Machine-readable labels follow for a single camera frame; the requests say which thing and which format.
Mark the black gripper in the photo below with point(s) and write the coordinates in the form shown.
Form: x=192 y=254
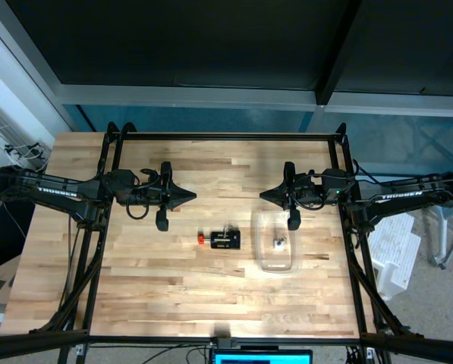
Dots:
x=290 y=197
x=165 y=174

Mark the clear plastic tub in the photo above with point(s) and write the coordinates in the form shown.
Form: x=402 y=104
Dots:
x=262 y=235

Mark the black clamp hub orange knob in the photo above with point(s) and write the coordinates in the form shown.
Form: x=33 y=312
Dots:
x=230 y=240

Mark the grey window ledge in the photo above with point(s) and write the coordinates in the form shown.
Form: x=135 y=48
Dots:
x=173 y=96

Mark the white foam packing block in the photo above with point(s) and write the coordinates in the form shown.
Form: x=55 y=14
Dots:
x=397 y=242

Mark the screen with blue edge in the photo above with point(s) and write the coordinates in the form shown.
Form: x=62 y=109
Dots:
x=260 y=358

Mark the brown cardboard box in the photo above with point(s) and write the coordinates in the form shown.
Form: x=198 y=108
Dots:
x=6 y=271

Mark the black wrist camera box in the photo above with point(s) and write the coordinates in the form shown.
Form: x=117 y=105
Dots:
x=123 y=178
x=332 y=178

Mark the black metal table frame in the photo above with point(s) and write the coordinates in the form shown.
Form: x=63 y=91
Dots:
x=287 y=337

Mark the black wall column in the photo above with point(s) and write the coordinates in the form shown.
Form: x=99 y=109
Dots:
x=336 y=57

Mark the black low camera mount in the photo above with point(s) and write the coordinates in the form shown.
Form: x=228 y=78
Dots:
x=224 y=342

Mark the grey metal chair frame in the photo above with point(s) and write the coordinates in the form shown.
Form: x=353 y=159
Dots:
x=443 y=235

